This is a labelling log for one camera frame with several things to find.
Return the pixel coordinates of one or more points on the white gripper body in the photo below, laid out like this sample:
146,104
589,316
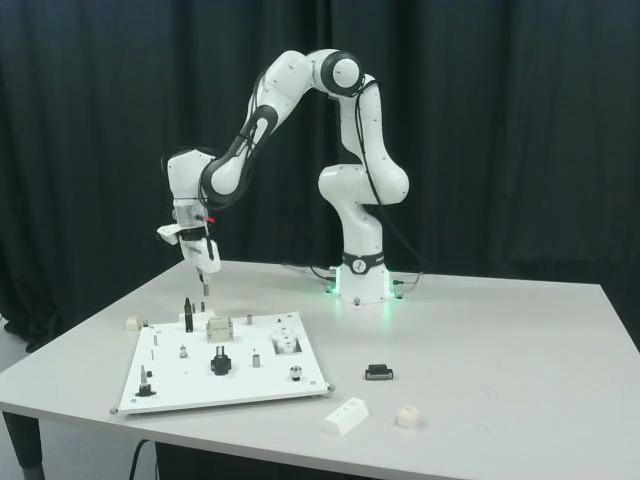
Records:
200,252

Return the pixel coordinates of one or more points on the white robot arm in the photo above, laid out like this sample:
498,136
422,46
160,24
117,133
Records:
360,200

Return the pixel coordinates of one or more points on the thick metal round peg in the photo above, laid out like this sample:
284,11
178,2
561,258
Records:
256,360

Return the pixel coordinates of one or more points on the thin black rod red tag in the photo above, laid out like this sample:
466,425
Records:
211,219

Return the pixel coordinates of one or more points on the black slender plug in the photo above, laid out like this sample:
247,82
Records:
191,317

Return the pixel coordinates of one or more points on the beige connector block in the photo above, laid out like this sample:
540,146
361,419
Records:
220,330

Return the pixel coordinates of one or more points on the small metal connector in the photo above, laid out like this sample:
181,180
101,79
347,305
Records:
184,351

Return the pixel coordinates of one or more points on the black socket block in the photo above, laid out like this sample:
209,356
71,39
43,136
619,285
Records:
220,362

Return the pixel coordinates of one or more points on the white task board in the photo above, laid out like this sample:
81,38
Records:
170,385

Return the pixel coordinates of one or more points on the pale shaft on black base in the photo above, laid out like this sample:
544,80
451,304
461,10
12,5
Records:
145,385

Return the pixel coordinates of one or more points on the metal BNC plug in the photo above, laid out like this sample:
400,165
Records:
295,373

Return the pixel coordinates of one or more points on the black D-SUB plug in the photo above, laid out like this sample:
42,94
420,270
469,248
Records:
379,373

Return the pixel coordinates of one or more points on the black curtain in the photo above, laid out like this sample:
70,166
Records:
75,100

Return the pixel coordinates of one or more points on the long white holder with holes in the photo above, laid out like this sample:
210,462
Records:
347,417

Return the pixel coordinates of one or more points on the small white cube holder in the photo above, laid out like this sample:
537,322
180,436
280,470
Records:
407,416

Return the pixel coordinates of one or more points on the dark table leg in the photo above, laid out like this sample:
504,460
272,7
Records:
22,445

